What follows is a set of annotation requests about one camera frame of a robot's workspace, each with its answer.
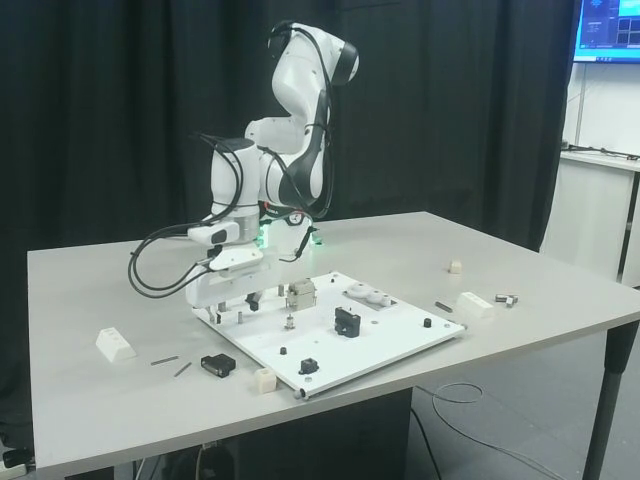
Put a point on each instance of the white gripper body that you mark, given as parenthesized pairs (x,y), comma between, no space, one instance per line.
(225,287)

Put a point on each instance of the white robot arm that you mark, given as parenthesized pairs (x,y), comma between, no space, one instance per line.
(295,70)

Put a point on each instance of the metal square peg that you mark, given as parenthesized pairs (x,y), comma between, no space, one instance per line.
(165,360)

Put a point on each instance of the white peg holder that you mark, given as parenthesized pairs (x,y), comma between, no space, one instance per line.
(115,344)
(475,305)

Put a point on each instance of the dark metal peg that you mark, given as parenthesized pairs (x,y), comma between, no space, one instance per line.
(443,305)

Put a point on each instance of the black D-SUB plug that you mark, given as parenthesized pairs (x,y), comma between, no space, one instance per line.
(217,364)

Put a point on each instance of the white cube holder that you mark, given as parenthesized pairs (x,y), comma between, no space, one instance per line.
(263,382)

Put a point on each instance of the white large gear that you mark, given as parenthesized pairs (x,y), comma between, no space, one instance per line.
(359,290)

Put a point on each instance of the black box under table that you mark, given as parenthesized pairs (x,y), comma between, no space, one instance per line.
(300,440)

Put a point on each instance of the white task board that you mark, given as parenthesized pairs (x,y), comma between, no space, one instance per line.
(400,320)

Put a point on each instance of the small cream cube holder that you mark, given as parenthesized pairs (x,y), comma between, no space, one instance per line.
(454,265)

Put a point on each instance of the black curtain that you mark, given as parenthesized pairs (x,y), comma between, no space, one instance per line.
(125,100)

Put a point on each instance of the metal BNC plug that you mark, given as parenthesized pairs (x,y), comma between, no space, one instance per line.
(500,298)

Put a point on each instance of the metal bolt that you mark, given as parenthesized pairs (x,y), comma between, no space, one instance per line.
(511,300)

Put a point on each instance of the white cabinet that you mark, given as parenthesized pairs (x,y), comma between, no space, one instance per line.
(590,215)

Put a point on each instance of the black table leg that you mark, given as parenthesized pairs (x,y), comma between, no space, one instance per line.
(607,390)

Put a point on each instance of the blue screen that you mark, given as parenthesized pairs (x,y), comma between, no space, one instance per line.
(607,30)

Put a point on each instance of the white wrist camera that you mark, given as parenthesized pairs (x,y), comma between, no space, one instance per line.
(212,234)

